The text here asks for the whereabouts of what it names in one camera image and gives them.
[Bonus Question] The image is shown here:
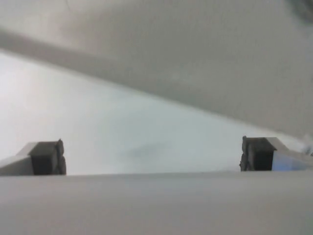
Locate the white task board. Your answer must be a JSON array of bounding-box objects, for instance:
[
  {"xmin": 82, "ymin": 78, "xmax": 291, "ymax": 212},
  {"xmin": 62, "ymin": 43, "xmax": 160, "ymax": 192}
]
[{"xmin": 0, "ymin": 0, "xmax": 313, "ymax": 139}]

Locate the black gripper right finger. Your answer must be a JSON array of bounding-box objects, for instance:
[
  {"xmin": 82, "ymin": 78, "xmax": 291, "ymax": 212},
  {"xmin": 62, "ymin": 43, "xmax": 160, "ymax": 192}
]
[{"xmin": 239, "ymin": 135, "xmax": 313, "ymax": 172}]

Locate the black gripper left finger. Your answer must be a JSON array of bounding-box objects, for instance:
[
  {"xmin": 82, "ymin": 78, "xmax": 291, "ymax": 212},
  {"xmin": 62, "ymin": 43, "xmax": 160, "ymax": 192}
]
[{"xmin": 0, "ymin": 139, "xmax": 67, "ymax": 176}]

